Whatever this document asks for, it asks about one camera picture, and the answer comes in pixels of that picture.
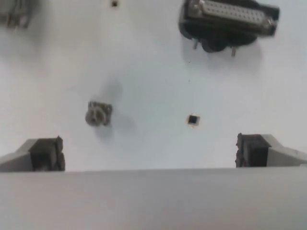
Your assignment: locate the black D-SUB plug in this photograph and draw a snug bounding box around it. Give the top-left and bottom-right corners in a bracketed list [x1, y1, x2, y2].
[177, 0, 281, 58]

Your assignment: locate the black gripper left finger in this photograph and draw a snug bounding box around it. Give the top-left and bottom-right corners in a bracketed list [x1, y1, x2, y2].
[0, 136, 66, 173]

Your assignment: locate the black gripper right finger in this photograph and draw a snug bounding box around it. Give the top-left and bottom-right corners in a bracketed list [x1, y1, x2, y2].
[236, 132, 307, 168]

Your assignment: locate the white task board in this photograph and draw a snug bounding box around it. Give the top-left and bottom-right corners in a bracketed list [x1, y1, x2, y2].
[0, 0, 307, 172]

